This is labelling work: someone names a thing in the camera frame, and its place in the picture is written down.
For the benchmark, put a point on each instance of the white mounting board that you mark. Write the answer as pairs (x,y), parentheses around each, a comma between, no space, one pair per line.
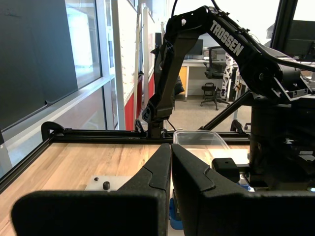
(115,182)

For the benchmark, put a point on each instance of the black aluminium frame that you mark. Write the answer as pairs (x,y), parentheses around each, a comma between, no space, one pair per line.
(98,136)

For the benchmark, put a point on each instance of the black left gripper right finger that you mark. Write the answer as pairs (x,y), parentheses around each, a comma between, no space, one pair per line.
(233,214)

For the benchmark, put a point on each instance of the black office chair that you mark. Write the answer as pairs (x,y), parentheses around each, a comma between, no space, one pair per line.
(216,73)

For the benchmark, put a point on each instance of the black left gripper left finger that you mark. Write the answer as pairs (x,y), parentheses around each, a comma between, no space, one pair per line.
(98,211)

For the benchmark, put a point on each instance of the black hanging coat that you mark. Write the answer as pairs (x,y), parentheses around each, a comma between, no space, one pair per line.
(180,86)

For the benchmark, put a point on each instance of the white desk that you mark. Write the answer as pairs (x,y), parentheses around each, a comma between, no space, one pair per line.
(197,81)

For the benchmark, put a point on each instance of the yellow drawer cabinet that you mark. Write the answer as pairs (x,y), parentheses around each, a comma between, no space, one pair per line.
(185,71)

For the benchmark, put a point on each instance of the black computer monitor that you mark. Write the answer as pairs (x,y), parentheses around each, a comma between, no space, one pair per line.
(198,49)
(304,32)

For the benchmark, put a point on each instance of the blue clamp with black block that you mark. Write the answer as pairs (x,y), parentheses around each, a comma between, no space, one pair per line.
(176,223)

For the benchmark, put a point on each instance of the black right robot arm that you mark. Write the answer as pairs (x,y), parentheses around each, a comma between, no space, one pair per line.
(246,61)

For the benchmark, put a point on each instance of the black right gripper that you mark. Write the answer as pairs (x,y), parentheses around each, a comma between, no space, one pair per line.
(278,142)

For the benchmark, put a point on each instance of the clear plastic tub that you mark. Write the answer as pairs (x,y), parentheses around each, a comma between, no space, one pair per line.
(199,141)

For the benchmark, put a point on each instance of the white lattice stand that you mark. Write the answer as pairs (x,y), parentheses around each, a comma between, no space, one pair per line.
(226,76)

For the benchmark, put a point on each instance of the small blue white connector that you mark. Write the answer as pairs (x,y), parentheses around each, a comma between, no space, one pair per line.
(246,187)

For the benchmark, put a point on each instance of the black knurled knob screw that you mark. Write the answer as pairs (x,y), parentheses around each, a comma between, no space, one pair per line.
(106,185)

